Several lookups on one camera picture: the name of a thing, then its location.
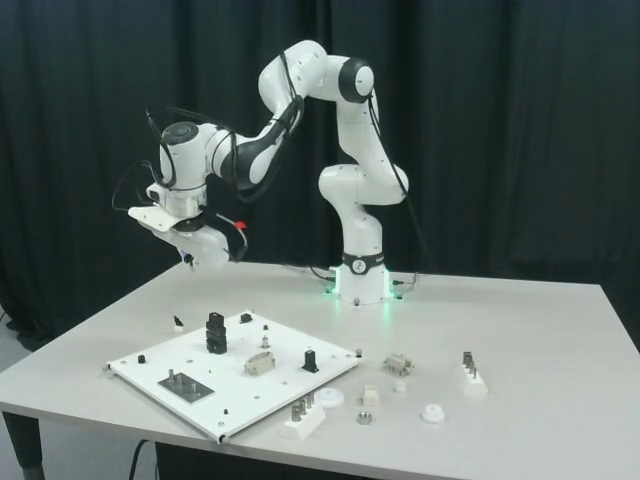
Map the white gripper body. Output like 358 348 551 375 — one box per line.
139 222 234 269

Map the black D-SUB plug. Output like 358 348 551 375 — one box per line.
202 310 229 356

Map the white task board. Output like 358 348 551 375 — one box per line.
102 309 364 445

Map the white round peg holder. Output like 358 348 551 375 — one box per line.
282 403 327 442

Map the beige waterproof plug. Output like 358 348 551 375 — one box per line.
381 353 408 377

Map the black table leg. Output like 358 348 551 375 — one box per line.
0 410 42 480

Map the white square peg holder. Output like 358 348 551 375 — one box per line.
457 363 489 401

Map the black curtain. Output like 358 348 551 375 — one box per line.
0 0 640 334

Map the black base cable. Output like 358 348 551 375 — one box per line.
279 263 337 282

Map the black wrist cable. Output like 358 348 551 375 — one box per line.
112 107 171 214

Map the black floor cable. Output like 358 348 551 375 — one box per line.
130 438 152 480

